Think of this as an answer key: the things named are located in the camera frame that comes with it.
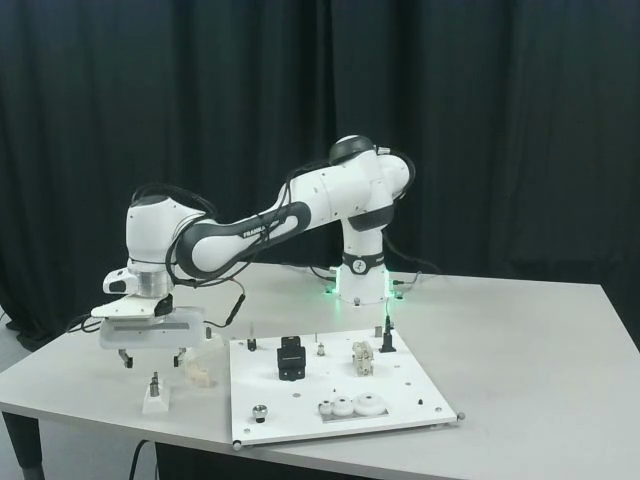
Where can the small black plug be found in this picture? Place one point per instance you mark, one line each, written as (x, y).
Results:
(252, 343)

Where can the dark under-table cabinet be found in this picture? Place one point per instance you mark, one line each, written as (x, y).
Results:
(195, 462)

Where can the white small gear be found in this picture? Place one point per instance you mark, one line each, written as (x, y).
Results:
(326, 407)

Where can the white square peg holder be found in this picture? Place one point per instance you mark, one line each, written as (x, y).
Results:
(215, 344)

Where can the thick metal round peg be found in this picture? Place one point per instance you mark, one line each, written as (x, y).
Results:
(155, 387)

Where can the grey table leg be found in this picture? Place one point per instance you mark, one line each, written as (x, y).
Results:
(22, 445)

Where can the beige rectangular connector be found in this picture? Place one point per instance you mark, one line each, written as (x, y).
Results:
(362, 357)

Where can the flat white mounting plate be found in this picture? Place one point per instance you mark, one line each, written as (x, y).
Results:
(125, 307)

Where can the cream plug holder block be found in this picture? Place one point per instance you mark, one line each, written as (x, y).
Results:
(200, 376)

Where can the metal BNC plug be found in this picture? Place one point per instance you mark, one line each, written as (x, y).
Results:
(321, 349)

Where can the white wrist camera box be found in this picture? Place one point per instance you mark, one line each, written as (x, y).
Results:
(117, 282)

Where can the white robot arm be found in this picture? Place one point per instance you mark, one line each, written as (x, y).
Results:
(310, 200)

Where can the black curtain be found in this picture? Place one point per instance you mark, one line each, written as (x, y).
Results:
(200, 100)

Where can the white task board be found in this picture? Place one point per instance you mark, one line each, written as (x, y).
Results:
(310, 390)

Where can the white round peg holder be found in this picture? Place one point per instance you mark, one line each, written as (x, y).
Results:
(156, 402)

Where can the knurled metal bolt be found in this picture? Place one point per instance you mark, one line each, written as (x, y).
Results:
(260, 414)

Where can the white large gear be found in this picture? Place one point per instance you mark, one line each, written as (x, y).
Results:
(367, 404)

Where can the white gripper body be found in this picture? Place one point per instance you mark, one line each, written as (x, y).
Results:
(150, 337)

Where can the white medium gear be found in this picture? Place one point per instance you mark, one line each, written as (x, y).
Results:
(343, 406)

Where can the black D-SUB plug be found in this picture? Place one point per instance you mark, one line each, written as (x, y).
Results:
(291, 360)

